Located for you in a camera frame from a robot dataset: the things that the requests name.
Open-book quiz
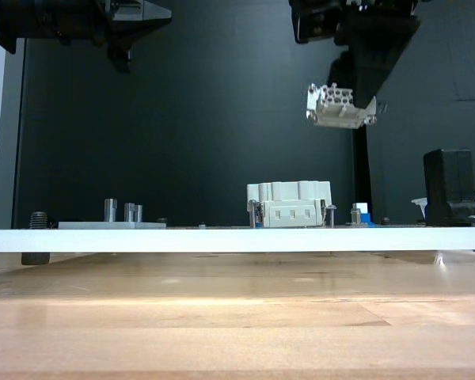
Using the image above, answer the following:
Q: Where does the small white blue block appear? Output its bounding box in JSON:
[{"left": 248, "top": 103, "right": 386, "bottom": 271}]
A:
[{"left": 351, "top": 202, "right": 372, "bottom": 226}]

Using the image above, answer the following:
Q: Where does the beige connector insert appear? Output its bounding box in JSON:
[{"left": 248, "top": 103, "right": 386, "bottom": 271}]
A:
[{"left": 304, "top": 82, "right": 390, "bottom": 130}]

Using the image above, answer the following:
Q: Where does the black connector housing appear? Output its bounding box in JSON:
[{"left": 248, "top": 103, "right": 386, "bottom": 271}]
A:
[{"left": 422, "top": 148, "right": 475, "bottom": 227}]

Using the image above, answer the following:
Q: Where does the grey metal plate with pegs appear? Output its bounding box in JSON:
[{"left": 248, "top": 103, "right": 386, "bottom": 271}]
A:
[{"left": 58, "top": 197, "right": 167, "bottom": 230}]

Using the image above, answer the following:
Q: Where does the black threaded standoff screw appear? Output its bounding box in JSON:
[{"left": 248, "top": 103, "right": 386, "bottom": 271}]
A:
[{"left": 21, "top": 211, "right": 51, "bottom": 266}]

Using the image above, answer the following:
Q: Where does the beige connector hub with screws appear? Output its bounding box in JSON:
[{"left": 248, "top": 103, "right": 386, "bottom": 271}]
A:
[{"left": 246, "top": 180, "right": 339, "bottom": 230}]

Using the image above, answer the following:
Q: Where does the white board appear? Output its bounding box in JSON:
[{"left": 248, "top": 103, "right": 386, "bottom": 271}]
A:
[{"left": 0, "top": 226, "right": 475, "bottom": 253}]

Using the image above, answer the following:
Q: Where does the black vertical post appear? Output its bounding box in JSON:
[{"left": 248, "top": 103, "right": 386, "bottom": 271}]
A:
[{"left": 350, "top": 126, "right": 373, "bottom": 225}]

